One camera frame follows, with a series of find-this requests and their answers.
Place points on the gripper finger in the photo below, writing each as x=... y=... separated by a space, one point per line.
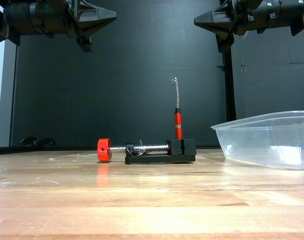
x=217 y=21
x=92 y=15

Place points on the black clamp with orange knob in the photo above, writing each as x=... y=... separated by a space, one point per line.
x=182 y=150

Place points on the clear plastic tub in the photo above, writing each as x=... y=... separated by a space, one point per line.
x=242 y=145

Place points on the black curved frame bracket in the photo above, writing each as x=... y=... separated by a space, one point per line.
x=29 y=140
x=45 y=141

